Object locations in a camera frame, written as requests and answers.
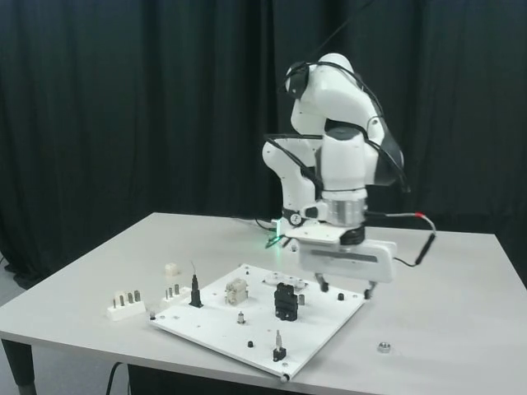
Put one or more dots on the white large gear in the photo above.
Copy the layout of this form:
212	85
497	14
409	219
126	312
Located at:
272	279

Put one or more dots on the beige rectangular connector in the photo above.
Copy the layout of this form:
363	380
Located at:
234	290

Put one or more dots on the metal BNC plug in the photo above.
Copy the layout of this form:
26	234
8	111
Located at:
240	317

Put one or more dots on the white small gear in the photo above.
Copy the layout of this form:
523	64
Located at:
300	283

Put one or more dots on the black Ethernet plug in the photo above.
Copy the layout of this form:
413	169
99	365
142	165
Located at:
195	294

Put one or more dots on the black table leg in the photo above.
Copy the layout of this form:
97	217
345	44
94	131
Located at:
18	366

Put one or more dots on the black D-SUB plug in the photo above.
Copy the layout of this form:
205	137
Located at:
285	302

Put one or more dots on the small white peg holder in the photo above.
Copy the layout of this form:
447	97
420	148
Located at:
175	301

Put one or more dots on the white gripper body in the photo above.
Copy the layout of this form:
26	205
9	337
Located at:
350	259

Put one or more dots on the metal square peg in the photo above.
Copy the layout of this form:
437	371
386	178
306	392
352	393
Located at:
137	295
131	297

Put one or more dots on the flat white mounting plate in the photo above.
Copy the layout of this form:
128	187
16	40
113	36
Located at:
317	234

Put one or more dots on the large white peg holder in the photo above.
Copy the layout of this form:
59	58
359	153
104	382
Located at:
125	312

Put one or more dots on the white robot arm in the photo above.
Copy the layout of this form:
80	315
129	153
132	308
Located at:
341	164

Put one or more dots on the short metal round peg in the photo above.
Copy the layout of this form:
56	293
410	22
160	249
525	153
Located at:
301	299

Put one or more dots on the metal bolt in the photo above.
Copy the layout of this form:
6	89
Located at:
384	346

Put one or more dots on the white task board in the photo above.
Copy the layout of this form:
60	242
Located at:
263	325

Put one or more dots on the metal plug on black base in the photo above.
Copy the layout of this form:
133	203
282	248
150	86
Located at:
279	349

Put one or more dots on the black curtain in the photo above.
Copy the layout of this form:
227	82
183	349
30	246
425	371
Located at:
103	103

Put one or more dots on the small clear plug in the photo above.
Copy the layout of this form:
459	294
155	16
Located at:
152	310

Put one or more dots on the small white block holder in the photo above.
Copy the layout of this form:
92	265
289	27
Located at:
173	269

